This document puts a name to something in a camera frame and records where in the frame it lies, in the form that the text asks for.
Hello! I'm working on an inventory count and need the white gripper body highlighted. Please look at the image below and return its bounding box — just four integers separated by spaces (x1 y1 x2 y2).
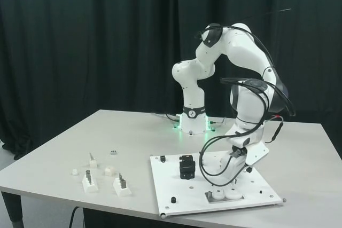
213 155 248 186

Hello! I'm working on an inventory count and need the white large gear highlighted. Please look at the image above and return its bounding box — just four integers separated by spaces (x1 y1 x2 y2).
225 189 242 201

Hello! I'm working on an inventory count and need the flat white mounting plate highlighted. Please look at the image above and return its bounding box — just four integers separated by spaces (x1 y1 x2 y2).
244 142 269 166

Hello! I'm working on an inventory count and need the black connector block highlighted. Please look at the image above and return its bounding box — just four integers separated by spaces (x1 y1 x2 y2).
178 154 197 180

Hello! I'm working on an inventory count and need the thin black rod red tag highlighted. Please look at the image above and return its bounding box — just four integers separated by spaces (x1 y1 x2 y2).
269 114 285 142

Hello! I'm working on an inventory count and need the white task board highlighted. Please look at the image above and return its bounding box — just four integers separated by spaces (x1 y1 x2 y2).
149 150 287 217

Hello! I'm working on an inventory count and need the white peg holder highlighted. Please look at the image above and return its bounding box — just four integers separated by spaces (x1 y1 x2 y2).
82 176 99 193
112 178 133 197

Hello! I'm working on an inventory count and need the dark panel under table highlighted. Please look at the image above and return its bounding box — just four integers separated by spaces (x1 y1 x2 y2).
82 208 188 228

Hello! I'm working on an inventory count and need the black curtain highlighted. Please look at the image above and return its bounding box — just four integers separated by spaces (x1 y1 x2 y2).
0 0 342 159

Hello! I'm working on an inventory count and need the black table leg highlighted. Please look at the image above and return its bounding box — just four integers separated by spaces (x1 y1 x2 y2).
0 192 22 228

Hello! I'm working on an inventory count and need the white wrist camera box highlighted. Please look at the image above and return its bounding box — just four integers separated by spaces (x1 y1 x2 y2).
230 136 252 148

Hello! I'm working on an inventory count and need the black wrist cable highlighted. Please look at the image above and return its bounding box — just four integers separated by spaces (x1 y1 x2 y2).
199 77 271 186

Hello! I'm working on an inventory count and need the black base cable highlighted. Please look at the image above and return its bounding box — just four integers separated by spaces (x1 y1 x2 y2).
151 112 180 122
209 117 228 128

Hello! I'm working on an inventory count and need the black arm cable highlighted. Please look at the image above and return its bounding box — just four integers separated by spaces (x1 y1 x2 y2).
194 23 296 118

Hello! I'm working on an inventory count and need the black cable under table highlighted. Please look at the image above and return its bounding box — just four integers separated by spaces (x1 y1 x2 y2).
69 206 81 228

